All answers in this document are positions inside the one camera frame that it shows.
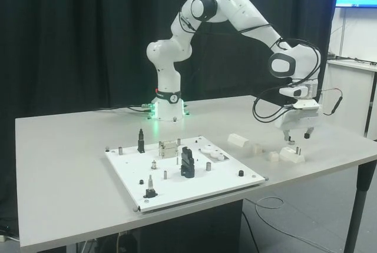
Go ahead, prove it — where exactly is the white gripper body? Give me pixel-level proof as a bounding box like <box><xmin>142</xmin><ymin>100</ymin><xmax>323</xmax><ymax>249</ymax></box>
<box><xmin>273</xmin><ymin>108</ymin><xmax>321</xmax><ymax>132</ymax></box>

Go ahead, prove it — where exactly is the white peg holder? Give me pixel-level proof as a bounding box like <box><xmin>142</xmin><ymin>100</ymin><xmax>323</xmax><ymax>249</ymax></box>
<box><xmin>279</xmin><ymin>146</ymin><xmax>305</xmax><ymax>165</ymax></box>

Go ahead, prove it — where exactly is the long white holder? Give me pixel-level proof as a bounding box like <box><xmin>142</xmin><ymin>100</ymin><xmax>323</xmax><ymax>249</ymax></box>
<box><xmin>227</xmin><ymin>132</ymin><xmax>250</xmax><ymax>148</ymax></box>

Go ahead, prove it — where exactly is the white cabinet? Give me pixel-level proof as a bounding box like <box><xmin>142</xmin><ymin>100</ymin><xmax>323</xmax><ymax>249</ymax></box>
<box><xmin>325</xmin><ymin>57</ymin><xmax>377</xmax><ymax>142</ymax></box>

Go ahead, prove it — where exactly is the black table leg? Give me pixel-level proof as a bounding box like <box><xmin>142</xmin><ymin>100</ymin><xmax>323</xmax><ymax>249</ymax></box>
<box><xmin>345</xmin><ymin>161</ymin><xmax>371</xmax><ymax>253</ymax></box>

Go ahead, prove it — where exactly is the black D-SUB plug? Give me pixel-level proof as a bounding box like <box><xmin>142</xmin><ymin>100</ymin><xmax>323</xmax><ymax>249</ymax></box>
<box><xmin>179</xmin><ymin>146</ymin><xmax>196</xmax><ymax>180</ymax></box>

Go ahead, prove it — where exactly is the white task board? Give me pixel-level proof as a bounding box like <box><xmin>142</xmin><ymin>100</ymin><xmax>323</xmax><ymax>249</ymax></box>
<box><xmin>105</xmin><ymin>135</ymin><xmax>267</xmax><ymax>214</ymax></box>

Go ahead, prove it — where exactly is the black box under table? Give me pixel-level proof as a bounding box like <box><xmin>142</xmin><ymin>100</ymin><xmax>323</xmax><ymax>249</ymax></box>
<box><xmin>140</xmin><ymin>199</ymin><xmax>246</xmax><ymax>253</ymax></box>

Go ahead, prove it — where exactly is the tall black waterproof plug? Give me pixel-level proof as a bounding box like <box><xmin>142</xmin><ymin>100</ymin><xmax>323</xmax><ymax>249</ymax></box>
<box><xmin>136</xmin><ymin>128</ymin><xmax>147</xmax><ymax>155</ymax></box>

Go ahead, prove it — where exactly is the metal plug on black base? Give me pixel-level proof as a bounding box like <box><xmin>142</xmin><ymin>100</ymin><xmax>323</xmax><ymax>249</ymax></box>
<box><xmin>143</xmin><ymin>174</ymin><xmax>158</xmax><ymax>199</ymax></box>

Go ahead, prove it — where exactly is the black curtain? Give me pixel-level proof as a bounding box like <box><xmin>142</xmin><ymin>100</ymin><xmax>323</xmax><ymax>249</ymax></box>
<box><xmin>0</xmin><ymin>0</ymin><xmax>337</xmax><ymax>238</ymax></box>

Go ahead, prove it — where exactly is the black looping wrist cable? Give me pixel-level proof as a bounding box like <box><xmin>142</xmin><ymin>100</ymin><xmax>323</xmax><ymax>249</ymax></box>
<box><xmin>250</xmin><ymin>86</ymin><xmax>296</xmax><ymax>124</ymax></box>

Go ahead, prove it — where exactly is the thin black rod on wire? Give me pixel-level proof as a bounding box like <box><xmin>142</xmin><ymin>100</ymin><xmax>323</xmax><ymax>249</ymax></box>
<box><xmin>319</xmin><ymin>88</ymin><xmax>345</xmax><ymax>116</ymax></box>

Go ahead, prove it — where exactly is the grey floor cable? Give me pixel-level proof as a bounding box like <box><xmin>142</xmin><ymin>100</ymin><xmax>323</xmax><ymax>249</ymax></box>
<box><xmin>253</xmin><ymin>196</ymin><xmax>377</xmax><ymax>244</ymax></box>

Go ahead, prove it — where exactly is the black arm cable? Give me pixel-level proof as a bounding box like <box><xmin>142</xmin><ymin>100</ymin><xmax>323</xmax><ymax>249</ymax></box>
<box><xmin>235</xmin><ymin>21</ymin><xmax>322</xmax><ymax>88</ymax></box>

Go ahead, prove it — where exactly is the black base cable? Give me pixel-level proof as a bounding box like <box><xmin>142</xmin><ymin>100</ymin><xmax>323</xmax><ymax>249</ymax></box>
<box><xmin>96</xmin><ymin>103</ymin><xmax>154</xmax><ymax>114</ymax></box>

